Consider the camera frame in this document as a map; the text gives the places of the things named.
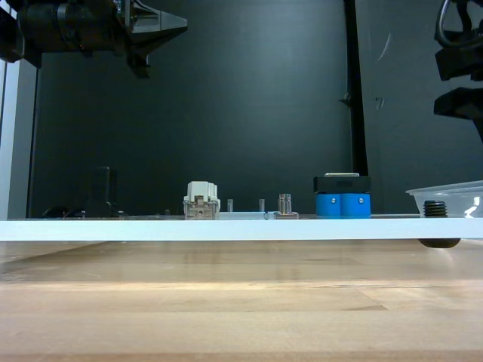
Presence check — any clear plastic tub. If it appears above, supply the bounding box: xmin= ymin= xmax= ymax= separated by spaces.
xmin=405 ymin=179 xmax=483 ymax=219

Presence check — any small black connector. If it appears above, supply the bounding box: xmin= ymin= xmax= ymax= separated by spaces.
xmin=77 ymin=165 xmax=128 ymax=219

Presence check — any blue and black D-sub connector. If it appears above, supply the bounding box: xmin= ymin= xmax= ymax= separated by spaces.
xmin=312 ymin=172 xmax=374 ymax=219

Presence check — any beige connector housing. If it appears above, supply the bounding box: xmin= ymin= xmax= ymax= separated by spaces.
xmin=182 ymin=181 xmax=221 ymax=221

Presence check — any small metal connector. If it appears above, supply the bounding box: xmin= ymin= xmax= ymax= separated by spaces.
xmin=274 ymin=192 xmax=300 ymax=220

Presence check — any black threaded screw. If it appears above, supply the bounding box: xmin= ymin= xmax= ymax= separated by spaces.
xmin=422 ymin=199 xmax=449 ymax=219

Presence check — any black rubber board foot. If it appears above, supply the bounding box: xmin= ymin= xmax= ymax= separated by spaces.
xmin=417 ymin=238 xmax=462 ymax=250

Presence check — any clear acrylic socket block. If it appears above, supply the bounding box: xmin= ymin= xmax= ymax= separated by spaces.
xmin=218 ymin=198 xmax=269 ymax=221

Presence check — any white task board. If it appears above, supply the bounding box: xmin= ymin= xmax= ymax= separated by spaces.
xmin=0 ymin=214 xmax=483 ymax=242

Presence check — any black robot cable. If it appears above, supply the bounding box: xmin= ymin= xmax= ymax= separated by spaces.
xmin=433 ymin=0 xmax=469 ymax=48

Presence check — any black wall post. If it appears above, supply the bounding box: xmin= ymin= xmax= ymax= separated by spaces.
xmin=338 ymin=0 xmax=370 ymax=177

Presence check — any grey metal wall frame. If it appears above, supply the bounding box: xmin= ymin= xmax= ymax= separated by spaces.
xmin=0 ymin=60 xmax=38 ymax=219

